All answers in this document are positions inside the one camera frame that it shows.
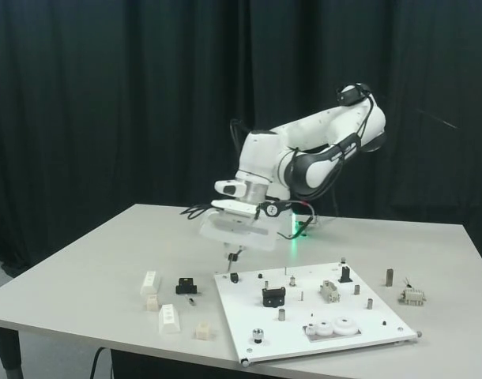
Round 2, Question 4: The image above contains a white holder with square holes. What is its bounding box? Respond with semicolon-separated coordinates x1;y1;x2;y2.
140;270;162;295

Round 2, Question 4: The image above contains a white holder with round holes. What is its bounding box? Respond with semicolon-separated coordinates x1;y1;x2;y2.
157;302;182;335

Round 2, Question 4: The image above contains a small white camera box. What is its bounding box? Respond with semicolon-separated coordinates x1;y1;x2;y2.
213;179;247;197

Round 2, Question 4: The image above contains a black camera cable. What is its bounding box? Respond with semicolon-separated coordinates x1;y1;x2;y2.
180;203;213;219

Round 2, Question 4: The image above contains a dark table leg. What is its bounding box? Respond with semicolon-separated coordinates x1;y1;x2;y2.
0;325;21;379

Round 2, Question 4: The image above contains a white task board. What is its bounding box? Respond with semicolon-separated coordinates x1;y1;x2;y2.
212;258;422;369

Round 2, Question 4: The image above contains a grey multi-pin plug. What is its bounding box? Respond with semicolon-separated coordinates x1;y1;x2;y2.
397;277;420;307

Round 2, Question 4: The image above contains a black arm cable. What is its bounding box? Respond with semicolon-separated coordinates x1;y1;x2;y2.
229;84;375;206

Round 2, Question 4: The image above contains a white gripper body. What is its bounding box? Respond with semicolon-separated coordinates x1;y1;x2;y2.
198;211;282;253

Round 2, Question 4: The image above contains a black D-SUB plug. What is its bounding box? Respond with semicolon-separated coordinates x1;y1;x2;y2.
175;277;200;296

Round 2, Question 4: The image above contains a thin black rod on wire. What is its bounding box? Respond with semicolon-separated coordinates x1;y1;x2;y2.
278;200;318;239

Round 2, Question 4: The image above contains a white large gear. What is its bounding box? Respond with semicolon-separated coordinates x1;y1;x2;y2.
331;316;360;337

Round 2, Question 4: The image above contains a black curtain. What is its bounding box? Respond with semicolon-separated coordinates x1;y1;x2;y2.
0;0;482;277

